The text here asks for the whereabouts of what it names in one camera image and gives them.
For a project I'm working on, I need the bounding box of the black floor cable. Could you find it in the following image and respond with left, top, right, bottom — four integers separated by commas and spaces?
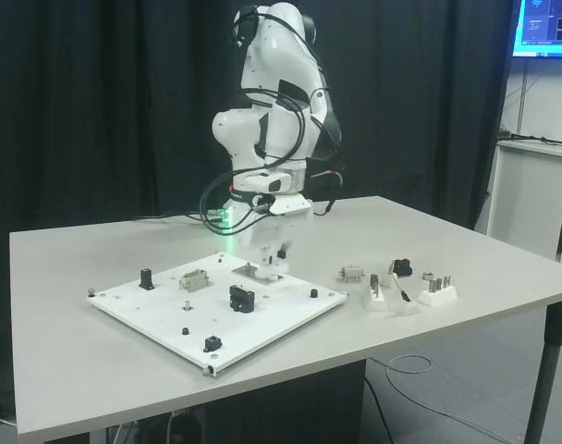
363, 376, 391, 444

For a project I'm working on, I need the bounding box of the white wedge peg holder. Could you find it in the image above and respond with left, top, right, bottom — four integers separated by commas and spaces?
362, 289, 387, 313

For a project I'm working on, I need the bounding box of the thin black rod red tag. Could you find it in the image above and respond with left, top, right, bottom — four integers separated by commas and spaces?
307, 168, 346, 217

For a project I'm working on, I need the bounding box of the beige waterproof plug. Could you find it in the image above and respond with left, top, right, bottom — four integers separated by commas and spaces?
336, 264, 366, 283

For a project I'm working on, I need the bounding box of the dark grey table leg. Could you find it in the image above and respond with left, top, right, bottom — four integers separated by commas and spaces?
526, 295, 562, 444

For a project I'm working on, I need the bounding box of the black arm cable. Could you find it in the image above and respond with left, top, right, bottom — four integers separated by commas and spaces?
198, 2, 337, 235

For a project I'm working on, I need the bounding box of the black base cable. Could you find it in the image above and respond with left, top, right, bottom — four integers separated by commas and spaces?
137, 208, 217, 228

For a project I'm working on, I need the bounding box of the black curtain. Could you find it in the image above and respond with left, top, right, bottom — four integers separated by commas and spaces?
0, 0, 522, 411

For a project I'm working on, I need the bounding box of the grey floor cable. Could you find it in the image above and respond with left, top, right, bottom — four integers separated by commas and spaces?
383, 353, 448, 444

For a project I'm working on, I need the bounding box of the flat white plate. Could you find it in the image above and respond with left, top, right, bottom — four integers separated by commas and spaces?
267, 193, 311, 216

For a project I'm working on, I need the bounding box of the small white box dark window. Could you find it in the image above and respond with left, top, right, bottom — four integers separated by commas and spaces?
242, 170, 292, 194

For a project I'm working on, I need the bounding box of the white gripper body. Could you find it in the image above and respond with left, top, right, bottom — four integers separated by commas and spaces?
248, 213, 296, 254

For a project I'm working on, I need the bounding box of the blue screen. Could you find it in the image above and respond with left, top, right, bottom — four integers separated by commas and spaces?
510, 0, 562, 60

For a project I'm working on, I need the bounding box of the white task board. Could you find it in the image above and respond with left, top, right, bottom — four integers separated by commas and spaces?
86, 252, 348, 378

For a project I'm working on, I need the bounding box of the white cabinet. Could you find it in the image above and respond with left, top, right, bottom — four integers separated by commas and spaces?
486, 138, 562, 268

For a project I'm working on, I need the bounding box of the wide white peg holder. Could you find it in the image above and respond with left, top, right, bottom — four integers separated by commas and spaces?
417, 284, 458, 307

